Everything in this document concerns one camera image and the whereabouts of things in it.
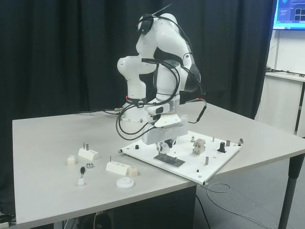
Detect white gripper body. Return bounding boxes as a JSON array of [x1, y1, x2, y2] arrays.
[[142, 115, 189, 146]]

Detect white large gear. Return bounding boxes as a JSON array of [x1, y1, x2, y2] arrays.
[[116, 177, 135, 190]]

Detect beige waterproof plug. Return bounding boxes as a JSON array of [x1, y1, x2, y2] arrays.
[[193, 140, 206, 155]]

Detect white peg holder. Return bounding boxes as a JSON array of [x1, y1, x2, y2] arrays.
[[78, 147, 102, 161], [105, 161, 131, 174]]

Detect white task board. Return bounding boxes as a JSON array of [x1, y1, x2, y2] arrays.
[[118, 130, 242, 186]]

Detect white cabinet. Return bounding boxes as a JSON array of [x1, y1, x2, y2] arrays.
[[257, 70, 305, 138]]

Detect black table leg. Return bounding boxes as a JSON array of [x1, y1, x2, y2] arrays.
[[278, 154, 301, 229]]

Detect black curtains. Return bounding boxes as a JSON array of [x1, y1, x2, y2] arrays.
[[0, 0, 277, 135]]

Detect white power strip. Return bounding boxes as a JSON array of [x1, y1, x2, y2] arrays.
[[0, 214, 15, 228]]

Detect blue screen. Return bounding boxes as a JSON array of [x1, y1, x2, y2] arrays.
[[272, 0, 305, 31]]

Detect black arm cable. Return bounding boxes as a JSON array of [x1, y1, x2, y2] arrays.
[[115, 13, 206, 142]]

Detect black base cable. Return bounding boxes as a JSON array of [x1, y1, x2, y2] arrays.
[[77, 108, 125, 115]]

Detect grey cable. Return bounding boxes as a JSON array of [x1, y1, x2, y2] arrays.
[[201, 182, 265, 229]]

